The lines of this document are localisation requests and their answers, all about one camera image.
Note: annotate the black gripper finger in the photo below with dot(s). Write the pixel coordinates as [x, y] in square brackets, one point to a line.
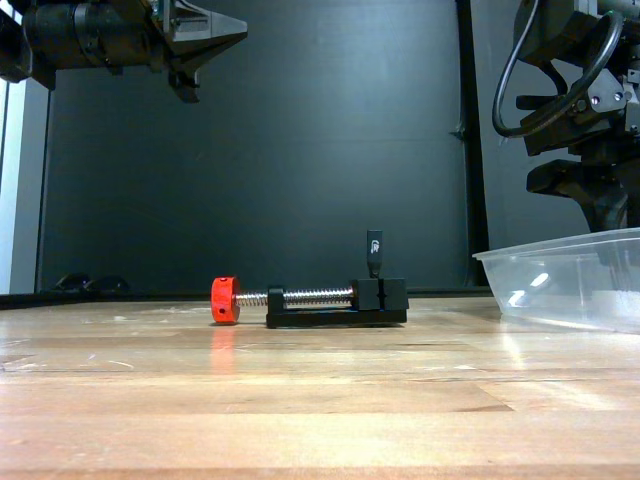
[227, 30]
[205, 56]
[600, 185]

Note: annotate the clear plastic tub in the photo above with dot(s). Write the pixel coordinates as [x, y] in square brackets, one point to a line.
[550, 280]

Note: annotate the black clamp with orange knob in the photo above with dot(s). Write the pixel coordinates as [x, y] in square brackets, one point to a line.
[380, 300]

